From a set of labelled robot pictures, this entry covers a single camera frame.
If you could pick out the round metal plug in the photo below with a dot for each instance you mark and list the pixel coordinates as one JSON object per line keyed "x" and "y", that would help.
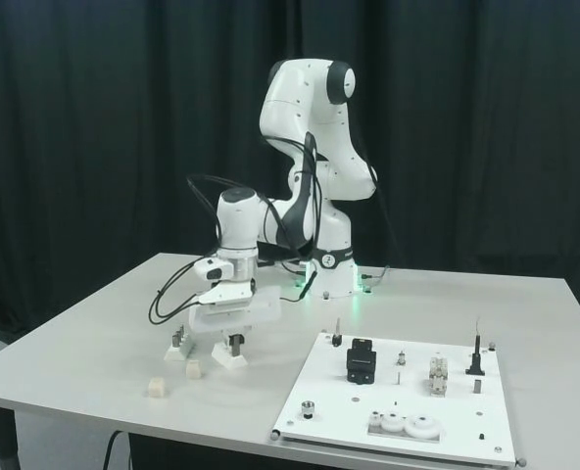
{"x": 308, "y": 408}

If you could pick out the black curtain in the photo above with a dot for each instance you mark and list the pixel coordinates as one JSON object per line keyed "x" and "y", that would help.
{"x": 74, "y": 147}

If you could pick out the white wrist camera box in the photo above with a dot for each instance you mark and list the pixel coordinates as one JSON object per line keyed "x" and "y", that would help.
{"x": 212, "y": 270}

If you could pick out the metal square peg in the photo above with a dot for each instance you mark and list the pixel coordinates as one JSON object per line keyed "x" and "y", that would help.
{"x": 237, "y": 347}
{"x": 477, "y": 386}

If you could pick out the white medium gear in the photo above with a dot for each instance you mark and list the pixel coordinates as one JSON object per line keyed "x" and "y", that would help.
{"x": 393, "y": 423}

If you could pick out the flat white mounting plate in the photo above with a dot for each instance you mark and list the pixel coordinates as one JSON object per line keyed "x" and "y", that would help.
{"x": 228, "y": 293}

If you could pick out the white large gear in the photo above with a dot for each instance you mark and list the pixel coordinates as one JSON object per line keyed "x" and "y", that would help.
{"x": 421, "y": 427}

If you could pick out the white round peg holder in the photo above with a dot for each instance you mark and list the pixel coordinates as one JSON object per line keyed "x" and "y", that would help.
{"x": 176, "y": 353}

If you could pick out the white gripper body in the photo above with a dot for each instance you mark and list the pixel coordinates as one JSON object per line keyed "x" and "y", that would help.
{"x": 221, "y": 320}

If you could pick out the metal BNC plug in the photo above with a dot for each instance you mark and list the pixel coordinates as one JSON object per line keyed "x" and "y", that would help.
{"x": 401, "y": 360}

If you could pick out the white square peg holder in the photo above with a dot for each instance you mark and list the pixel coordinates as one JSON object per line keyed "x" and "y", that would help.
{"x": 226, "y": 361}

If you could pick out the thick metal round peg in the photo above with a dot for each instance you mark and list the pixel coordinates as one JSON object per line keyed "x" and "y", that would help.
{"x": 176, "y": 339}

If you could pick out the white task board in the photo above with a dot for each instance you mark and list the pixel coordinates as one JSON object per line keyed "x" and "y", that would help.
{"x": 417, "y": 396}

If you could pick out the black D-SUB plug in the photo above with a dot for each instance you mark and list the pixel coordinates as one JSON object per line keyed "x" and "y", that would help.
{"x": 360, "y": 364}

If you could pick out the white small gear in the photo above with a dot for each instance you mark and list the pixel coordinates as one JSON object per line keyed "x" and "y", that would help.
{"x": 376, "y": 419}

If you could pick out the small cream cube holder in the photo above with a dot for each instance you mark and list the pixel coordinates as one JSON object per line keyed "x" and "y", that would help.
{"x": 193, "y": 369}
{"x": 156, "y": 388}

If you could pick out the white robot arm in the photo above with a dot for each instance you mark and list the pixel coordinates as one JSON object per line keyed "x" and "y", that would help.
{"x": 295, "y": 108}

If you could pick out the small black plug metal pin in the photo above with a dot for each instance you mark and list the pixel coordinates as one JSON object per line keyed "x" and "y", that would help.
{"x": 336, "y": 339}

